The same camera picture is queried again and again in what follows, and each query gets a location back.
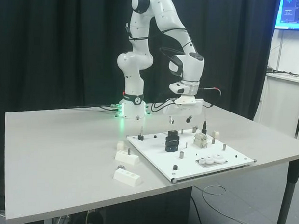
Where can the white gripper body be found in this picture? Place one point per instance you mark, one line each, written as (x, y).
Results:
(184, 109)

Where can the metal square peg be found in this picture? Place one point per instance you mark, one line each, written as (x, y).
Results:
(213, 141)
(129, 152)

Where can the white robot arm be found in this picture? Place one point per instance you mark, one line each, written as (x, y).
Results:
(137, 74)

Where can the large metal round peg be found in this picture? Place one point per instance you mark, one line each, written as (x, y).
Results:
(181, 155)

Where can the white peg holder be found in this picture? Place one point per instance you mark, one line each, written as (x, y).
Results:
(127, 178)
(125, 158)

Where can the flat white mounting plate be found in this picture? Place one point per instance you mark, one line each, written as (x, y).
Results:
(185, 100)

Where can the black waterproof plug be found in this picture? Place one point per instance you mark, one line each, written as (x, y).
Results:
(205, 126)

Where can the black D-SUB plug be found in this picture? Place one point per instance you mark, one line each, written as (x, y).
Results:
(172, 142)

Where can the beige connector block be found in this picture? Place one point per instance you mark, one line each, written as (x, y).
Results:
(200, 139)

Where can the small white plug holder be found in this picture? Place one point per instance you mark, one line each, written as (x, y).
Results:
(121, 146)
(216, 133)

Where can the white task board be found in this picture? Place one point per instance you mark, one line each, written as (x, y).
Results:
(150, 153)

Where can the white small gear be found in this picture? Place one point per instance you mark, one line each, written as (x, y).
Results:
(201, 161)

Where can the white medium gear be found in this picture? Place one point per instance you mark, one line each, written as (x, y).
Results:
(208, 160)

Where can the black round knob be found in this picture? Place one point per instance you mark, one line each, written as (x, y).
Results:
(175, 168)

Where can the white large gear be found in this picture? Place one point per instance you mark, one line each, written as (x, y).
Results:
(218, 158)

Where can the black under-table cabinet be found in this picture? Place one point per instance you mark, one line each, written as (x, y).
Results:
(136, 207)

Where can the white cabinet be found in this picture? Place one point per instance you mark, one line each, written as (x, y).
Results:
(282, 104)

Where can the black table leg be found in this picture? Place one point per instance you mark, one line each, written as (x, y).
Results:
(287, 195)

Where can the black curtains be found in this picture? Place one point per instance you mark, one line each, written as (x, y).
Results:
(55, 52)

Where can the blue screen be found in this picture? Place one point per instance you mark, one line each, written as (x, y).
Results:
(294, 13)

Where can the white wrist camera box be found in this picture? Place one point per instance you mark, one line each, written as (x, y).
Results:
(177, 88)

